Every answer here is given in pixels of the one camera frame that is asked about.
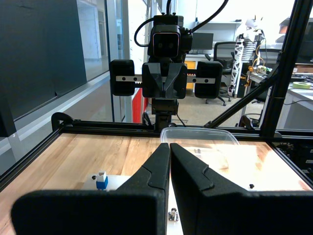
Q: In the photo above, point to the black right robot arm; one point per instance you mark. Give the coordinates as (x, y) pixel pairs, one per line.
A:
(165, 110)

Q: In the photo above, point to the blue and white connector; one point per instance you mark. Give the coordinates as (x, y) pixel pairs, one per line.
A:
(101, 184)

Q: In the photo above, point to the black monitor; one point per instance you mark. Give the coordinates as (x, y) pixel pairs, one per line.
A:
(203, 41)

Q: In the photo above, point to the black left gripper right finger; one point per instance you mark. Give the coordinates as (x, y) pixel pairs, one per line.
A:
(244, 213)

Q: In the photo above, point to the white lattice robot figure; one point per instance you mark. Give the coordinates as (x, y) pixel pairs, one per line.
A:
(240, 54)

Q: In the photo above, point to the clear plastic tub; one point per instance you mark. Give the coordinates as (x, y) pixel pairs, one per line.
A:
(195, 137)

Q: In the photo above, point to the white board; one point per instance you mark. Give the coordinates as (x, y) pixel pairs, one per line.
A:
(117, 182)

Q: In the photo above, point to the green tape roll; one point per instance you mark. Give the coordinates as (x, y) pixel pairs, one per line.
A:
(302, 85)

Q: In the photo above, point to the red panel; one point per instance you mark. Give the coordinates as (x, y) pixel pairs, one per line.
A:
(137, 105)

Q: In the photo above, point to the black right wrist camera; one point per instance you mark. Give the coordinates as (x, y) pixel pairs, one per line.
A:
(166, 45)

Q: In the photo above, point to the black metal frame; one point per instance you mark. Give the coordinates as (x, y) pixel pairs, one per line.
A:
(274, 105)

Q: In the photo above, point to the yellow cabinet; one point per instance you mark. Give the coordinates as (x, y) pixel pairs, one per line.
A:
(190, 83)

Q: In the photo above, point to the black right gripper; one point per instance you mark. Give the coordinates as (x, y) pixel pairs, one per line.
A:
(122, 71)

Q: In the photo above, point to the white desk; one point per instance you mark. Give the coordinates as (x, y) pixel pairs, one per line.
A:
(300, 102)

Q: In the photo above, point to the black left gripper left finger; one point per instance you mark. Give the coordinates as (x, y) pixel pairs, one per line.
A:
(97, 213)

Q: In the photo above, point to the blue connector with silver cylinder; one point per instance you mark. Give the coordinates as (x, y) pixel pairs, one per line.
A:
(173, 215)

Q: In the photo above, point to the black office chair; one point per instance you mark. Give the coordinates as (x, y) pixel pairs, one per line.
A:
(223, 54)

